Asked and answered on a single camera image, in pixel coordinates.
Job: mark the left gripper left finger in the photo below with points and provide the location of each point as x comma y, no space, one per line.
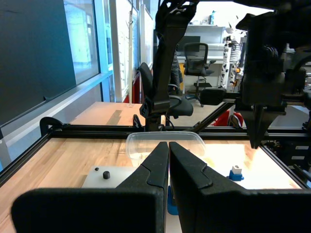
97,211

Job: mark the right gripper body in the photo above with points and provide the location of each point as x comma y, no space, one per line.
264,87

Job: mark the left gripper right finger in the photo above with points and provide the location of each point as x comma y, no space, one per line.
230,211

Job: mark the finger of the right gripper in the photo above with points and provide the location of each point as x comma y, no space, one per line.
263,123
253,128

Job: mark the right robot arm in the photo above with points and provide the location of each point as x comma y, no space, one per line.
167,60

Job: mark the clear plastic container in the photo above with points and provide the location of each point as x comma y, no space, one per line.
145,143

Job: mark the white task board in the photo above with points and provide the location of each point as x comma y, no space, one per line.
97,180

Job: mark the blue socket block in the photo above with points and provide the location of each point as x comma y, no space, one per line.
235,176
173,208

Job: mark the black threaded stud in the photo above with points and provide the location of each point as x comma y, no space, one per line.
106,175

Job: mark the black mesh office chair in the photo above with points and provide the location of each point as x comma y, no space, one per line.
195,65

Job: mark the wooden desk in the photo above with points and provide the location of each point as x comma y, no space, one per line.
97,114

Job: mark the window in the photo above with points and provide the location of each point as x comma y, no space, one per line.
80,43

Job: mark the black frame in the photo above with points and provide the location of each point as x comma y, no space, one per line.
97,130

